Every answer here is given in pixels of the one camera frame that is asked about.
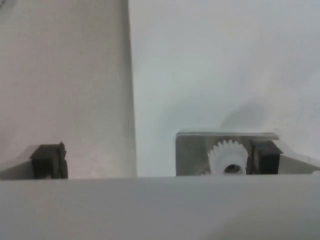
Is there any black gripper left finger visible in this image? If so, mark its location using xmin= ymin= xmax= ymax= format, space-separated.
xmin=0 ymin=141 xmax=69 ymax=180

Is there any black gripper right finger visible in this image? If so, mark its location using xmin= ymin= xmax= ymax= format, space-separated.
xmin=246 ymin=139 xmax=320 ymax=175

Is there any white small gear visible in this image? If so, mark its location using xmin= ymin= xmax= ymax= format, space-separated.
xmin=206 ymin=139 xmax=248 ymax=176

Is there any white task board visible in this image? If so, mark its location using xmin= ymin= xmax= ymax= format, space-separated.
xmin=127 ymin=0 xmax=320 ymax=178

